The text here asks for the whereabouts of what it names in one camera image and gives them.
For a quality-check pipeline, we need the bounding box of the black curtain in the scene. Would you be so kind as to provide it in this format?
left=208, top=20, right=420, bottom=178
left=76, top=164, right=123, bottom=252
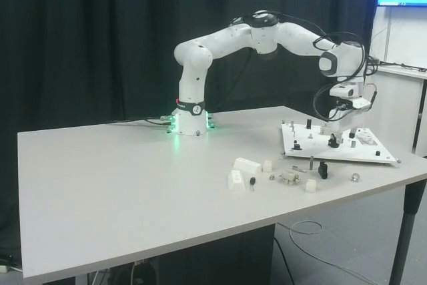
left=0, top=0, right=380, bottom=266

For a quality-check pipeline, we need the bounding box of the dark table leg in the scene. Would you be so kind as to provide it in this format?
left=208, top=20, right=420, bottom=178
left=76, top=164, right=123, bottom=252
left=388, top=178, right=422, bottom=285

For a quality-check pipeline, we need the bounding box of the white sloped holder block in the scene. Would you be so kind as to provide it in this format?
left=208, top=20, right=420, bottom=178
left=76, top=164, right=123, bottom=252
left=228, top=170, right=251, bottom=194

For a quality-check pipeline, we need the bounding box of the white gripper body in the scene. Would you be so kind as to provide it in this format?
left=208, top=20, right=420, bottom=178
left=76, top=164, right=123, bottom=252
left=328, top=97, right=371, bottom=132

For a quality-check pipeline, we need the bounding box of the grey metal plug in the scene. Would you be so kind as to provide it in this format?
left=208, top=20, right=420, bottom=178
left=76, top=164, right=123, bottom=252
left=278, top=170, right=303, bottom=186

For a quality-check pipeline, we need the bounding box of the black base cable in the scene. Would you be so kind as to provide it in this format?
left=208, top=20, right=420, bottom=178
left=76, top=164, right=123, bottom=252
left=112, top=115, right=175, bottom=126

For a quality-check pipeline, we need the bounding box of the thin black rod on wire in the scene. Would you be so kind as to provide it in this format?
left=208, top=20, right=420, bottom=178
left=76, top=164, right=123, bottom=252
left=365, top=83, right=380, bottom=112

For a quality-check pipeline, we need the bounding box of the grey floor cable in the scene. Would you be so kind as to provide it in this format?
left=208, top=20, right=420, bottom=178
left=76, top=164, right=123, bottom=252
left=288, top=220, right=406, bottom=274

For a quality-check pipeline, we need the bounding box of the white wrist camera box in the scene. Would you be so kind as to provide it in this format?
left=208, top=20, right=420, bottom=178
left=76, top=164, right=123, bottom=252
left=329, top=85, right=355, bottom=99

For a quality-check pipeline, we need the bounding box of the white task board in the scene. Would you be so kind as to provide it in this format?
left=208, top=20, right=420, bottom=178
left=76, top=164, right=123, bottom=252
left=278, top=119, right=401, bottom=167

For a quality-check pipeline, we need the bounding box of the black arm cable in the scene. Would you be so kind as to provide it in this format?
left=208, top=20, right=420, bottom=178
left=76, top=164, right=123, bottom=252
left=230, top=9, right=380, bottom=76

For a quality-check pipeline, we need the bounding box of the white long holder block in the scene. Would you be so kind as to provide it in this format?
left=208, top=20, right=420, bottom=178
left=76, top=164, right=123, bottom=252
left=233, top=157, right=262, bottom=173

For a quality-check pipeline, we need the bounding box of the black looped gripper cable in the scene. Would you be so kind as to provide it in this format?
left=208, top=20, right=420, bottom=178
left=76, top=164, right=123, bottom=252
left=312, top=81, right=345, bottom=123

